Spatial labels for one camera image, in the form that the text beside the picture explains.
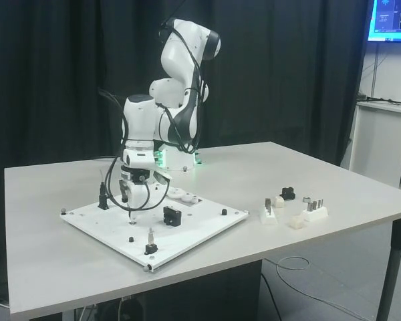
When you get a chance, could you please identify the silver flange ring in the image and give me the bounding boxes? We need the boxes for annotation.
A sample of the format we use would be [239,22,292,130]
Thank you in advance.
[124,140,154,151]

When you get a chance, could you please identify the black plug with short cable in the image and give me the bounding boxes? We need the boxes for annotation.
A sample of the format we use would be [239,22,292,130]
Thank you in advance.
[98,169,110,211]

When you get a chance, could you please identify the metal bolt with black base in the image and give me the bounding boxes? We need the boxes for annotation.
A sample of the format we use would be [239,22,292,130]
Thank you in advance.
[144,227,158,257]

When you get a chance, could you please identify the grey floor cable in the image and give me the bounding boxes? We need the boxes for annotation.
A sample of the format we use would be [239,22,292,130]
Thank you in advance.
[275,255,386,321]

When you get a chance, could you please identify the black adapter band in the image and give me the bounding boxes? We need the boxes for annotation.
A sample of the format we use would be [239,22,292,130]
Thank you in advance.
[120,166,152,182]

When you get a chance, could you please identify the white task board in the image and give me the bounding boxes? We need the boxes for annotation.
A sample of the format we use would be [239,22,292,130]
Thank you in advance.
[59,189,249,272]

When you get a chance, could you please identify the white cabinet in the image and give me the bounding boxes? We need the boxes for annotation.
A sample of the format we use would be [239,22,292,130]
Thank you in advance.
[340,99,401,195]

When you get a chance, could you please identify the blue screen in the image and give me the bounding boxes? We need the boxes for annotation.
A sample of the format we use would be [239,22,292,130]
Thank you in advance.
[366,0,401,43]

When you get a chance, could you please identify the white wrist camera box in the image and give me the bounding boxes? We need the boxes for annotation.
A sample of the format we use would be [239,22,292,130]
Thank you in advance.
[122,149,154,167]

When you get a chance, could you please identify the white round peg holder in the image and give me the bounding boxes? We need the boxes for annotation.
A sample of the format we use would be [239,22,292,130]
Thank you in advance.
[301,204,329,222]

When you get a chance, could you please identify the white square peg holder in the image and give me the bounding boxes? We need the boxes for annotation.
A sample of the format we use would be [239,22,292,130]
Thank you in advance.
[259,205,278,225]

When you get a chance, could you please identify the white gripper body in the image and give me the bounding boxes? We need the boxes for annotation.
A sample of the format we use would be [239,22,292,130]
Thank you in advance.
[127,169,172,213]

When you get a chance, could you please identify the black curtain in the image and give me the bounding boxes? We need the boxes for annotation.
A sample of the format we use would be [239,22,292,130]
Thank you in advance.
[0,0,375,298]

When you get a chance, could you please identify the black D-SUB plug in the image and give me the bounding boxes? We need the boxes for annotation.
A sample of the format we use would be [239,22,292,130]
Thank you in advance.
[279,186,297,201]

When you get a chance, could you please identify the black table leg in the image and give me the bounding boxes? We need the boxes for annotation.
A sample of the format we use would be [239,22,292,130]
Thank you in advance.
[383,219,401,321]

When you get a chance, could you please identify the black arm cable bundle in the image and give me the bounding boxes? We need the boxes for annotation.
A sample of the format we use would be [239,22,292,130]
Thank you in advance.
[155,18,209,155]

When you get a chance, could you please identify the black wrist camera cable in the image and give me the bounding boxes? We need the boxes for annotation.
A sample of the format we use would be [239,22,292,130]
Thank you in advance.
[100,87,131,213]

